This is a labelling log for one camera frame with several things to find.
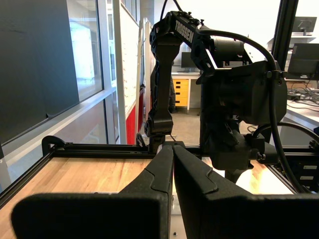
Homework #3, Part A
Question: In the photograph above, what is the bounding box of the small black shelf monitor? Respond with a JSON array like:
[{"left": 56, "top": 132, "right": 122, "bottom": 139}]
[{"left": 291, "top": 16, "right": 318, "bottom": 35}]

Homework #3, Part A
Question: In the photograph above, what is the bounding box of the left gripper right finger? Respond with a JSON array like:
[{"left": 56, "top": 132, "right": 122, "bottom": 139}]
[{"left": 173, "top": 146, "right": 319, "bottom": 239}]

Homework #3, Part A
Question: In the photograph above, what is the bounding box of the yellow drawer cabinet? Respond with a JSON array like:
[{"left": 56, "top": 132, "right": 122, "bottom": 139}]
[{"left": 173, "top": 79, "right": 190, "bottom": 107}]

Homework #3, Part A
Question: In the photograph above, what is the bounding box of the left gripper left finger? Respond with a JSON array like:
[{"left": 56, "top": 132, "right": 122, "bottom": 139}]
[{"left": 11, "top": 145, "right": 174, "bottom": 239}]

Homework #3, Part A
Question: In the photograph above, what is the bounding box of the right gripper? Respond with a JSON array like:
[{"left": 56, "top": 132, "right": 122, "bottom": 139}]
[{"left": 201, "top": 121, "right": 279, "bottom": 185}]

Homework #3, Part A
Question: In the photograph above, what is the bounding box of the white partition board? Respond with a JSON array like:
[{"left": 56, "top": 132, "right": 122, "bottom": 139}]
[{"left": 113, "top": 0, "right": 141, "bottom": 145}]

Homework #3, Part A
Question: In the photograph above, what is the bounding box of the black aluminium frame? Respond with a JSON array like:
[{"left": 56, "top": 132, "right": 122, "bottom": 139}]
[{"left": 0, "top": 0, "right": 319, "bottom": 210}]

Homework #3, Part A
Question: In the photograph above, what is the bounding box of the black right arm shoulder cable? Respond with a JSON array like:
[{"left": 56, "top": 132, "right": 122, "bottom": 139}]
[{"left": 161, "top": 0, "right": 182, "bottom": 13}]

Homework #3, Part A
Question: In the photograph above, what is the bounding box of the large black monitor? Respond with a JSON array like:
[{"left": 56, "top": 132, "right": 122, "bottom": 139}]
[{"left": 286, "top": 43, "right": 319, "bottom": 80}]

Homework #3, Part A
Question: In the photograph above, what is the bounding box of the black desk monitor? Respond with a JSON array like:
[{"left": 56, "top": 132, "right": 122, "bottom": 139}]
[{"left": 180, "top": 51, "right": 200, "bottom": 70}]

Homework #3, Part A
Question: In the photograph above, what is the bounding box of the white desk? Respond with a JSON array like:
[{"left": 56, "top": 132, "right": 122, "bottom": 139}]
[{"left": 284, "top": 99, "right": 319, "bottom": 140}]

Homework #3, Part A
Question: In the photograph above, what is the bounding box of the black right arm wrist cable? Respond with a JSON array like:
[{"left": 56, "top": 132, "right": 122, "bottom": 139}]
[{"left": 198, "top": 28, "right": 319, "bottom": 194}]

